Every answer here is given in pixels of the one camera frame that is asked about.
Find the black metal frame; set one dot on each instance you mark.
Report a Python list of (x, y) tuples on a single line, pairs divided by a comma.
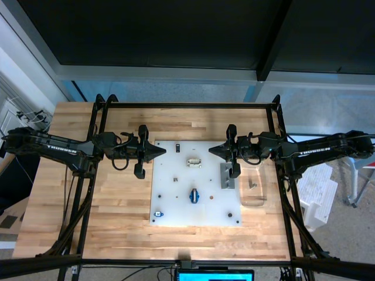
[(35, 263)]

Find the white step stool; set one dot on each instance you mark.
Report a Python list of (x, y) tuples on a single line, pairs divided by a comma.
[(317, 190)]

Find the clear plastic tub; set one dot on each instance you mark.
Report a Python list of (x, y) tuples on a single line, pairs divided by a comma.
[(257, 193)]

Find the brown cardboard box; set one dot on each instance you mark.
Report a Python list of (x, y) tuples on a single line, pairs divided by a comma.
[(11, 216)]

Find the white task board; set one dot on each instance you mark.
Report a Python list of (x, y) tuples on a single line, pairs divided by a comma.
[(205, 210)]

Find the black plug with silver top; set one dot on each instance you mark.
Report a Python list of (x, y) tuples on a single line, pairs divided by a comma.
[(193, 195)]

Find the blue round mount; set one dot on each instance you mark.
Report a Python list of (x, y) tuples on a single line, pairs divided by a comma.
[(189, 196)]

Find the grey metal peg plate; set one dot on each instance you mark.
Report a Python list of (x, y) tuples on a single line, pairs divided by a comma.
[(224, 181)]

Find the grey metal stand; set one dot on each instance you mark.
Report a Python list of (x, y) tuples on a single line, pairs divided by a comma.
[(355, 181)]

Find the beige multi-pin connector housing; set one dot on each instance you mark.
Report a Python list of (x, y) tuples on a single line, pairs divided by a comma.
[(194, 162)]

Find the small black camera box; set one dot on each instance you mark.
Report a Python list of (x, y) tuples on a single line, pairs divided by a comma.
[(186, 263)]

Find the blue square mount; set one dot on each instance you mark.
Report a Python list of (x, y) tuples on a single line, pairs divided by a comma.
[(154, 214)]

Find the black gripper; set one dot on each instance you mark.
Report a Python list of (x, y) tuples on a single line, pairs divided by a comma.
[(233, 152), (142, 152)]

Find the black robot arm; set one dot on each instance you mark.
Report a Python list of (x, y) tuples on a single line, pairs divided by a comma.
[(58, 147), (316, 152)]

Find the laptop screen with blue edge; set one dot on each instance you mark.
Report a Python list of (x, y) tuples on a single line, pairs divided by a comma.
[(214, 276)]

